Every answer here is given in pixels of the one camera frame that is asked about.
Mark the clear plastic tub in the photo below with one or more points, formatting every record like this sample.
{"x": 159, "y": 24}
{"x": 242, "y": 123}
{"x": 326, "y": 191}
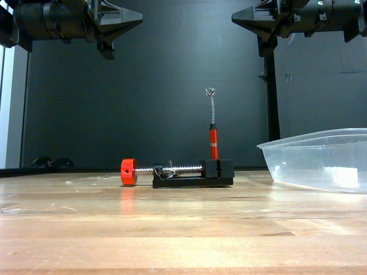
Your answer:
{"x": 301, "y": 160}

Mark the black clamp with red knob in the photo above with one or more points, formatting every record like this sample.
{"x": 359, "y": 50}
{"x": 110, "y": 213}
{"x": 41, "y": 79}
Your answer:
{"x": 218, "y": 172}

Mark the red RCA connector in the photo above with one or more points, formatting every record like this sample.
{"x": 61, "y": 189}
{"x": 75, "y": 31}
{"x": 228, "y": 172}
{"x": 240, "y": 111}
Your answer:
{"x": 213, "y": 140}

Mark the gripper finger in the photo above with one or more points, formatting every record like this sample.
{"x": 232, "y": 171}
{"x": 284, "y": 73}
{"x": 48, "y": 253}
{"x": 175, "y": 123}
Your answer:
{"x": 243, "y": 18}
{"x": 130, "y": 18}
{"x": 114, "y": 32}
{"x": 259, "y": 32}

